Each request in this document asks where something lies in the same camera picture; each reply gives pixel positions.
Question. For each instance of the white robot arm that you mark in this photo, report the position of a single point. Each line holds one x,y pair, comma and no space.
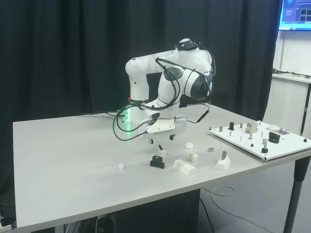
136,80

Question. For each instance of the white cabinet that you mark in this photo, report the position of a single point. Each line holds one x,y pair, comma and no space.
289,102

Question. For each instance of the white peg holder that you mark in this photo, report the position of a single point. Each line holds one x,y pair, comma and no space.
222,164

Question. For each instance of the white power strip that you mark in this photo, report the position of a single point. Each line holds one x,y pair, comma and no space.
5,224

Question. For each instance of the white medium gear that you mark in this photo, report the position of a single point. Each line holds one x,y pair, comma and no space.
188,145

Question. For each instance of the metal round peg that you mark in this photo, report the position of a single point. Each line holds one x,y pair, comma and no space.
223,155

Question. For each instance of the black curtain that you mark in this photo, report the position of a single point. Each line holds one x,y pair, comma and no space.
60,60

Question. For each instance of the blue screen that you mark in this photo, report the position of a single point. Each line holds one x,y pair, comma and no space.
295,13

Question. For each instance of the white small gear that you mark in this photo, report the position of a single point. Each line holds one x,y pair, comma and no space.
121,167

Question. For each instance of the dark table leg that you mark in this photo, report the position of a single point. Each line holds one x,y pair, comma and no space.
295,194

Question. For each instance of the white camera box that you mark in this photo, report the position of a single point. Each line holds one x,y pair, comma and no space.
154,115

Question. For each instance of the long white holder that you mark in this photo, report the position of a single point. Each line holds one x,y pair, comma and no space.
184,167

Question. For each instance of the metal bolt nut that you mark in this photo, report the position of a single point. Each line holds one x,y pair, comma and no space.
211,149

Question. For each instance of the black D-SUB plug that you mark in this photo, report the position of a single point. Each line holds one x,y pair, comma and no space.
157,162

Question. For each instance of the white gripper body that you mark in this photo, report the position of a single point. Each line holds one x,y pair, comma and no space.
181,126

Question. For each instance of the metal BNC plug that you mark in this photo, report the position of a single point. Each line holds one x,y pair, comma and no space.
264,143

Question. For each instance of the black USB plug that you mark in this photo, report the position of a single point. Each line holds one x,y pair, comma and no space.
160,147

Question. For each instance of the white large gear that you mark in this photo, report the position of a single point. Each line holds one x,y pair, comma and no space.
273,127

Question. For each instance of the white task board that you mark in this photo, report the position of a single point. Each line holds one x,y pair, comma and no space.
243,139

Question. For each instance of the black box under table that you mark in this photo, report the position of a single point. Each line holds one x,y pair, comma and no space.
150,213

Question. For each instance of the cream square holder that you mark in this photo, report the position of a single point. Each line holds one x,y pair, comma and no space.
193,157

